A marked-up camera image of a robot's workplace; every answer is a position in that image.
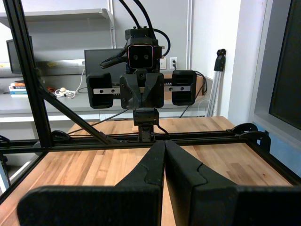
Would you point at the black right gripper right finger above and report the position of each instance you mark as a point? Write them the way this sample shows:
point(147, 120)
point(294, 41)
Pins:
point(235, 207)

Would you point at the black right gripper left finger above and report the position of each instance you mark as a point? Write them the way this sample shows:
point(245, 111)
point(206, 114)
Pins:
point(94, 207)

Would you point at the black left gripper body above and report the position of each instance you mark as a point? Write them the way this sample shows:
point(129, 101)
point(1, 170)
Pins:
point(100, 100)

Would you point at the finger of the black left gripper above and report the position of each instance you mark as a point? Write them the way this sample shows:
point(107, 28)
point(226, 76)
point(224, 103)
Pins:
point(156, 94)
point(127, 94)

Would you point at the brown cardboard box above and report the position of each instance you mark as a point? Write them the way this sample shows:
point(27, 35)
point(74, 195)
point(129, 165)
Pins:
point(168, 96)

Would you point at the black computer monitor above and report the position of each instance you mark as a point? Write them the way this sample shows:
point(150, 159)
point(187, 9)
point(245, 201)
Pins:
point(94, 63)
point(11, 56)

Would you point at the stack of books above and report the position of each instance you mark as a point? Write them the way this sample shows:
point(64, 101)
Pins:
point(17, 90)

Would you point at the grey desk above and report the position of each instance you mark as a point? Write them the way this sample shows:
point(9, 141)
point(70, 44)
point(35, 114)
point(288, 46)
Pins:
point(14, 103)

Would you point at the white wall outlet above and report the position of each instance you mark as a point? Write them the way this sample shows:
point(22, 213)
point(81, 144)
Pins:
point(163, 64)
point(173, 63)

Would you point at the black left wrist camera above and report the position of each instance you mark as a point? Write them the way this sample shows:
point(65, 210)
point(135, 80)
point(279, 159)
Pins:
point(141, 56)

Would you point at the black frame corner bracket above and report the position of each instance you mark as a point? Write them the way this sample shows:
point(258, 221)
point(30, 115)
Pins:
point(258, 139)
point(60, 135)
point(244, 128)

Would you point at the black aluminium table frame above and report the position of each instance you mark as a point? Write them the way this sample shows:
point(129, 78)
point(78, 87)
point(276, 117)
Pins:
point(200, 137)

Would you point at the grey wall shelf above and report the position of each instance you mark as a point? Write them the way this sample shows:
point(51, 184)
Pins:
point(58, 14)

